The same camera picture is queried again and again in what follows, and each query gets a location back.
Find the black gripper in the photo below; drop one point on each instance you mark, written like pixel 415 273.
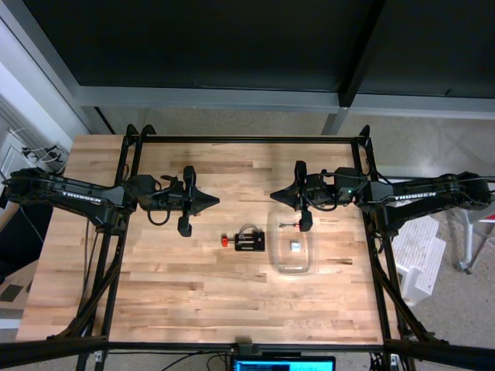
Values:
pixel 185 201
pixel 311 191

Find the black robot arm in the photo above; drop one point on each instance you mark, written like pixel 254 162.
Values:
pixel 414 197
pixel 77 193

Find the small white block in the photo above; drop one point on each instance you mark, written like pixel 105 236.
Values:
pixel 295 246

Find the black clamp with red knob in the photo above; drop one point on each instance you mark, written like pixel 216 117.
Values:
pixel 251 245

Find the clear plastic tub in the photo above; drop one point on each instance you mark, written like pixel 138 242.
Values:
pixel 286 261

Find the white step stool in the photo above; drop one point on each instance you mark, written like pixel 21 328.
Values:
pixel 417 251

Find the laptop screen with blue edge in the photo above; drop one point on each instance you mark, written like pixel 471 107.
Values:
pixel 282 365

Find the grey metal chair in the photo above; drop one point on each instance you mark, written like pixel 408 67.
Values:
pixel 468 232

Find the cardboard box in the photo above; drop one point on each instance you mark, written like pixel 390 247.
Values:
pixel 23 276

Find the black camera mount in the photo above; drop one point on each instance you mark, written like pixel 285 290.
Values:
pixel 244 344

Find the black metal frame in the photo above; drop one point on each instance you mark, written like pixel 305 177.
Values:
pixel 58 348

